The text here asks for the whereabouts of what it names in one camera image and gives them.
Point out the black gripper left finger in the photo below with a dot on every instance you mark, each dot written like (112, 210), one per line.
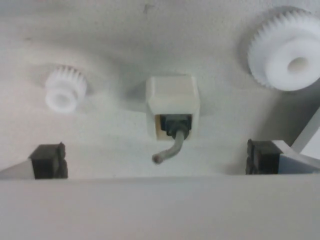
(47, 162)

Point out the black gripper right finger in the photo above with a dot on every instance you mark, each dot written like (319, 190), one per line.
(262, 160)

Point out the white small gear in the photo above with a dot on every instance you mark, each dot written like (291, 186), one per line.
(70, 80)

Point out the white large gear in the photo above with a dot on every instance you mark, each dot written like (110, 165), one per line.
(270, 65)

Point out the small white plug holder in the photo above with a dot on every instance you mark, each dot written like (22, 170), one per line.
(172, 95)

